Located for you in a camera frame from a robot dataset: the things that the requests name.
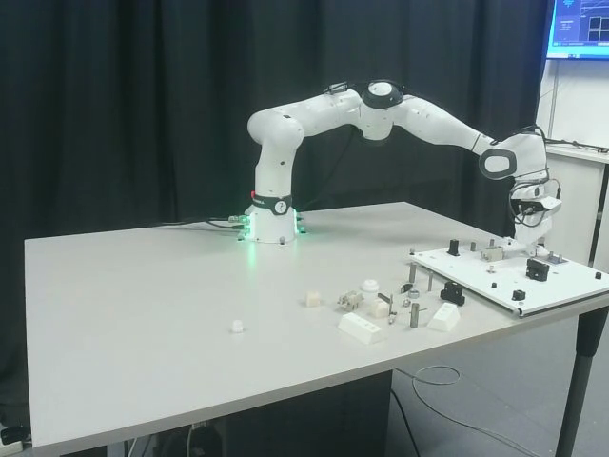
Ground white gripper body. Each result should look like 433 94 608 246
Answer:
515 214 555 246

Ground white cabinet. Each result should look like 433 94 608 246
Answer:
541 141 609 268

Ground white task board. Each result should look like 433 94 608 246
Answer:
408 236 609 318

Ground black plug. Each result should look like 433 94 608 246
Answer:
440 281 466 306

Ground short white peg holder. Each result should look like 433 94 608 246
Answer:
426 301 461 331

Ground black table leg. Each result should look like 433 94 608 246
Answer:
555 304 609 457

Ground grey metal plug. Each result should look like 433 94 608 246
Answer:
336 290 364 312

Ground long white peg holder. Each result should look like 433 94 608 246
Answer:
337 313 385 345

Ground blue screen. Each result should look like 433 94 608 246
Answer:
546 0 609 61

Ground black curtain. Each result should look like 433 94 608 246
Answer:
0 0 559 429

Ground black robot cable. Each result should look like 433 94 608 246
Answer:
507 124 564 228

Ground grey floor cable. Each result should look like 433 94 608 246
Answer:
411 365 562 457

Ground black floor cable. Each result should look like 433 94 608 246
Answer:
392 375 429 457

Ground black base cables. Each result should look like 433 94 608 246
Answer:
151 215 252 233

